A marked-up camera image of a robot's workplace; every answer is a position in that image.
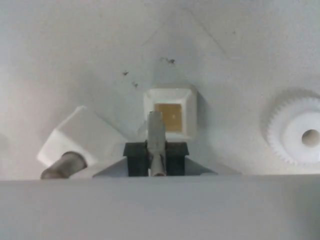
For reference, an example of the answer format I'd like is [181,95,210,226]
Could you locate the grey Ethernet plug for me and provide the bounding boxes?
[145,110,168,178]

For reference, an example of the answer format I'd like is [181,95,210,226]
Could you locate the white Ethernet plug holder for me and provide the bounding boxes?
[142,83,199,141]

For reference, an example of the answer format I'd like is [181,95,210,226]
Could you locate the metal round peg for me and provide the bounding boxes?
[39,150,89,180]

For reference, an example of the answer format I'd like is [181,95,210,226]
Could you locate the white medium gear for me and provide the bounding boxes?
[259,86,320,169]

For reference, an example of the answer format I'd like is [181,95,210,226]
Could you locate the white sloped peg holder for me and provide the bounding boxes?
[36,105,126,176]

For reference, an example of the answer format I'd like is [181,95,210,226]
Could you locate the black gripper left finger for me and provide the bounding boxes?
[92,141,149,179]

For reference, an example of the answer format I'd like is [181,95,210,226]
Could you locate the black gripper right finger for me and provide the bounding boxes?
[164,141,219,178]

